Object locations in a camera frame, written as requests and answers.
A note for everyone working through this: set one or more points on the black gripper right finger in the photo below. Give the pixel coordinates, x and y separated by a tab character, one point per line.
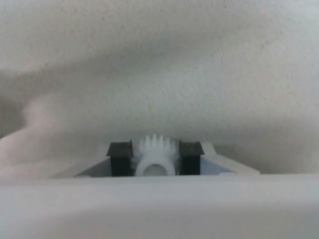
189	159

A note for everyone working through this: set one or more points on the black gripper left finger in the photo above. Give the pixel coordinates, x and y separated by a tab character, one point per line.
119	159

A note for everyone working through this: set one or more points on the white small gear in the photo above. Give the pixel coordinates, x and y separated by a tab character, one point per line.
154	154

